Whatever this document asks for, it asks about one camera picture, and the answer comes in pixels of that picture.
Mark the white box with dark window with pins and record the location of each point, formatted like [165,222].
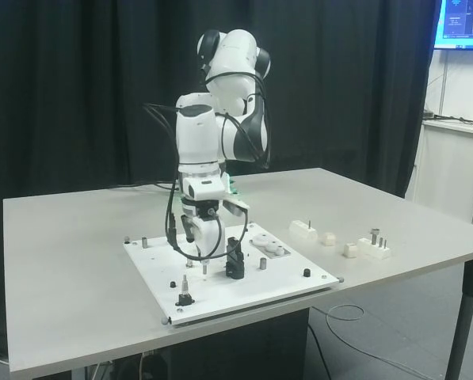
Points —
[204,188]

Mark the black curtain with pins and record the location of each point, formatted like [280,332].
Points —
[62,79]

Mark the metal bolt with black base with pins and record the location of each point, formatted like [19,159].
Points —
[184,299]

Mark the small white holder block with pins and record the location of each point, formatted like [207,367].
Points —
[327,238]
[351,250]

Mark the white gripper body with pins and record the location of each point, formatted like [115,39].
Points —
[210,237]

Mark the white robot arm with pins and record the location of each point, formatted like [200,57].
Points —
[196,138]

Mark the long white peg holder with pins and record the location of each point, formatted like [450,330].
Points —
[301,231]

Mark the black table leg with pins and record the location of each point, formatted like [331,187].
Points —
[460,336]

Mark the stepped white peg holder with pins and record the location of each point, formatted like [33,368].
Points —
[372,251]

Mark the white cabinet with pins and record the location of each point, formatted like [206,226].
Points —
[450,170]

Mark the blue screen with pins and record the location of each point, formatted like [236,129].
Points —
[464,23]

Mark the white medium gear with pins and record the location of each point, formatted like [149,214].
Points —
[276,249]

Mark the black D-SUB plug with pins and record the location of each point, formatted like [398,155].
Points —
[234,261]

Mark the black box under table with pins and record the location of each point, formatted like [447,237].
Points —
[240,348]

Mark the white task board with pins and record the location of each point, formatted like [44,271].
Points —
[240,293]

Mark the white large gear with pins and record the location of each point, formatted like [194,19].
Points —
[262,240]

